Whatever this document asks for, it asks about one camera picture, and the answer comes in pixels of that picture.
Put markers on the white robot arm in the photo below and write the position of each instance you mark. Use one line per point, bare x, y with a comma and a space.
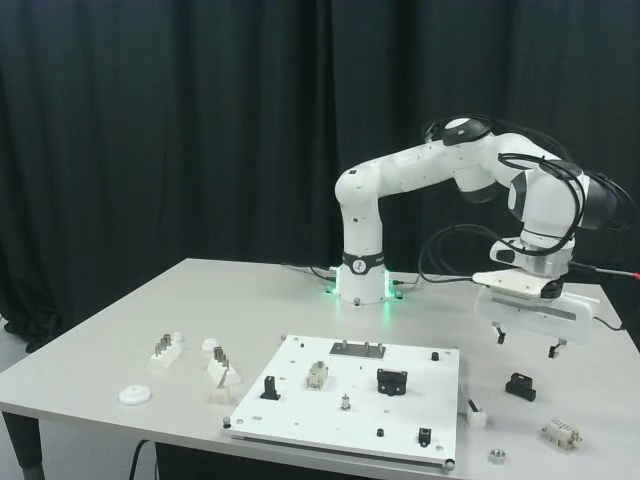
360, 225

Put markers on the small white plug holder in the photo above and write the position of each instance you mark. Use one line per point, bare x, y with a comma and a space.
222, 396
477, 417

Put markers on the dark table leg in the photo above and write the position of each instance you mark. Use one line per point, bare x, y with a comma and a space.
22, 445

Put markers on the white medium gear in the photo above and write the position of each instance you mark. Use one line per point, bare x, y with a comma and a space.
178, 337

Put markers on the white square peg holder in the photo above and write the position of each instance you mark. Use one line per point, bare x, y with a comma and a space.
214, 369

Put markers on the thin black rod red tag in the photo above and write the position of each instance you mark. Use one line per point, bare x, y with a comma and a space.
605, 270

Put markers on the black D-SUB plug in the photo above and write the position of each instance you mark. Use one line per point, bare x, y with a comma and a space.
520, 387

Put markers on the black curtain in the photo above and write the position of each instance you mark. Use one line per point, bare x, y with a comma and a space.
150, 125

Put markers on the grey USB plug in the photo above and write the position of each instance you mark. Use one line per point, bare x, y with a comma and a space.
225, 380

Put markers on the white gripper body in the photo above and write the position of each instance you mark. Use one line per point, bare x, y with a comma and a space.
530, 312

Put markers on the white small gear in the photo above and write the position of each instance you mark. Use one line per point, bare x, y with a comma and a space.
209, 346

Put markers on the metal hex nut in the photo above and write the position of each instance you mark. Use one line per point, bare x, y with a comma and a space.
498, 455

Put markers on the white task board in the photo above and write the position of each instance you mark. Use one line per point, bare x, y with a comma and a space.
400, 420

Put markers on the beige waterproof plug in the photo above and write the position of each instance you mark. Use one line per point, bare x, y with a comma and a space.
562, 431

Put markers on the white round peg holder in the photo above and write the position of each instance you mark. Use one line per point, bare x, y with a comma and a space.
160, 361

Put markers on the white large gear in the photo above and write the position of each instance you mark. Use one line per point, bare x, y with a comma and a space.
135, 395

